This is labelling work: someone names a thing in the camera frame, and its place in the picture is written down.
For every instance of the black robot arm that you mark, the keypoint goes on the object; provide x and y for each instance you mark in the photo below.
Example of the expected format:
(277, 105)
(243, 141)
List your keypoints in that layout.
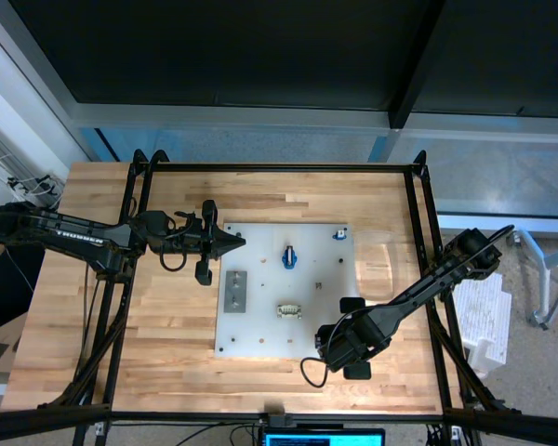
(74, 237)
(414, 292)

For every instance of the blue clamp holder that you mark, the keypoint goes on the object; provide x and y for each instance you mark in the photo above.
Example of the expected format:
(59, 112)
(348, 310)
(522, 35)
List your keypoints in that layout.
(288, 258)

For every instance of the grey metal base plate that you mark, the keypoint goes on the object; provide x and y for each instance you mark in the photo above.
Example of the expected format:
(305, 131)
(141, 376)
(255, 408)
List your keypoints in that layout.
(235, 292)

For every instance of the beige connector housing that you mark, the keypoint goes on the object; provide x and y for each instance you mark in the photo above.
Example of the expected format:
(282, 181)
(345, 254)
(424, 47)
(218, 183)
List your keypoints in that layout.
(289, 311)

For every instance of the black vertical column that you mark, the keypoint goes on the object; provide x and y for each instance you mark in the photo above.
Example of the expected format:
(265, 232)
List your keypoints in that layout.
(416, 69)

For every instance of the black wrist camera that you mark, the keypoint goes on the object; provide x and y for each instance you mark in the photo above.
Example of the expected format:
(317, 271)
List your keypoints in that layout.
(322, 339)

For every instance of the grey metal cart frame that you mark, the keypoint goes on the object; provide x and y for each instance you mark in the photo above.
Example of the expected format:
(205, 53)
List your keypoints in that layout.
(541, 279)

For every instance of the small blue white socket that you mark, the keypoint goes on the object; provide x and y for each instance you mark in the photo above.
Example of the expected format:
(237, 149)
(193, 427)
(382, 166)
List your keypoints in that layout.
(339, 234)

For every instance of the white task board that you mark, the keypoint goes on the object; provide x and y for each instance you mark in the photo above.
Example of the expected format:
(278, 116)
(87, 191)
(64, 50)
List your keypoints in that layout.
(260, 334)

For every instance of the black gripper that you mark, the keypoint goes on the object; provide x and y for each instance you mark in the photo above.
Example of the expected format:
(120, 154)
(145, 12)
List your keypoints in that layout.
(351, 344)
(190, 239)

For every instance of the black low camera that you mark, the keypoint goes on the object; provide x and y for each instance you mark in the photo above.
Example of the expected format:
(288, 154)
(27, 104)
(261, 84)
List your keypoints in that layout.
(275, 415)

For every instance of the black table frame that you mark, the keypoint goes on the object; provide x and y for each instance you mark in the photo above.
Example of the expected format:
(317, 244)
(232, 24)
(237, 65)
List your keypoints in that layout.
(279, 167)

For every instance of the white foam block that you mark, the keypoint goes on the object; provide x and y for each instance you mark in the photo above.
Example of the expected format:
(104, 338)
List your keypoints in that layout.
(486, 316)

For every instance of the laptop screen with blue edge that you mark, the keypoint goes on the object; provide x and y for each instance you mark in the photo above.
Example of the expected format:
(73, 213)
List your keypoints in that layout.
(321, 439)

